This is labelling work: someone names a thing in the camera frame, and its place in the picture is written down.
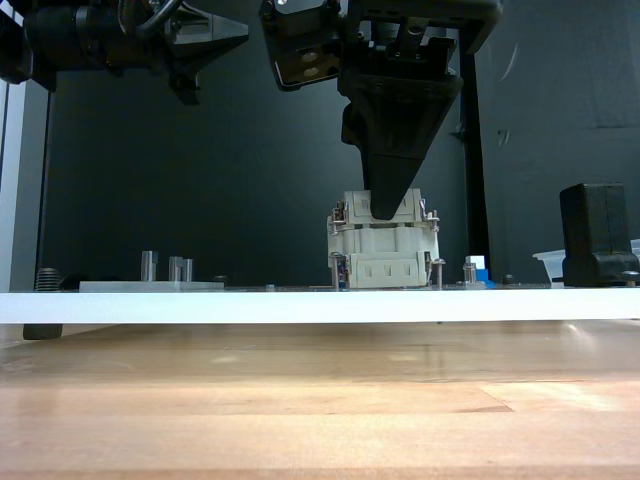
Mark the grey HAN10E connector insert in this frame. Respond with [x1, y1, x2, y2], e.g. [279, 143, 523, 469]
[331, 188, 443, 234]

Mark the beige connector base housing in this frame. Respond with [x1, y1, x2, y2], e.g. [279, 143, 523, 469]
[326, 222, 450, 291]

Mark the small white blue connector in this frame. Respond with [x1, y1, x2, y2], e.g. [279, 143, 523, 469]
[463, 253, 495, 288]

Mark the black connector housing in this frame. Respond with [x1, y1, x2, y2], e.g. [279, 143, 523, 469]
[557, 182, 640, 289]

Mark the white task board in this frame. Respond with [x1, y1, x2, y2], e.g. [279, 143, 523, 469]
[0, 285, 640, 325]

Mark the grey metal plate with posts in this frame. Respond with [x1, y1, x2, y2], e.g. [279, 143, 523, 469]
[78, 249, 227, 292]

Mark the ribbed metal screw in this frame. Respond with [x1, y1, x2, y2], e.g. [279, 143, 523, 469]
[34, 266, 61, 292]

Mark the black rubber board foot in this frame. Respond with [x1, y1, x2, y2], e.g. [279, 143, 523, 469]
[22, 323, 64, 342]

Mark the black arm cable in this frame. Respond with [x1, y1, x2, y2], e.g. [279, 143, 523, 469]
[117, 0, 181, 39]

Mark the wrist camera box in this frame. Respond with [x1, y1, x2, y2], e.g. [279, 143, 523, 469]
[258, 0, 352, 93]

